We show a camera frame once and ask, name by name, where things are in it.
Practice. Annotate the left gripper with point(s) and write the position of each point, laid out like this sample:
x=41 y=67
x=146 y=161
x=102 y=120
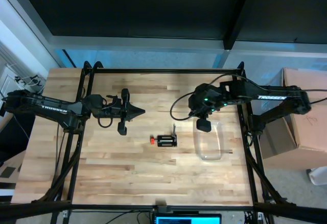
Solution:
x=124 y=111

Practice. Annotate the black clamp with red knob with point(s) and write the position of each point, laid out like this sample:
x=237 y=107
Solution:
x=166 y=141

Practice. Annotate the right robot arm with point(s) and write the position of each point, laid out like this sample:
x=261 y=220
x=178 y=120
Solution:
x=268 y=94

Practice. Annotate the black frame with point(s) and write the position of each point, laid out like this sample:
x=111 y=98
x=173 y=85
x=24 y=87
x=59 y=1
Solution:
x=76 y=137

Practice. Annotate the blue screen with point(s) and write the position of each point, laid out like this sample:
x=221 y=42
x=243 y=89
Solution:
x=186 y=220

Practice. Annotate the cardboard box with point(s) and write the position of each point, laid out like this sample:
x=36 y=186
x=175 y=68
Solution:
x=301 y=137

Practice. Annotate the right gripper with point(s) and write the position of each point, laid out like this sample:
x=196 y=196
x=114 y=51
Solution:
x=203 y=125

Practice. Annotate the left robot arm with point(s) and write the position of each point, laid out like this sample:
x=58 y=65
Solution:
x=51 y=106

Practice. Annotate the clear plastic container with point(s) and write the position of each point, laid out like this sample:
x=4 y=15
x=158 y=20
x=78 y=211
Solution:
x=213 y=145

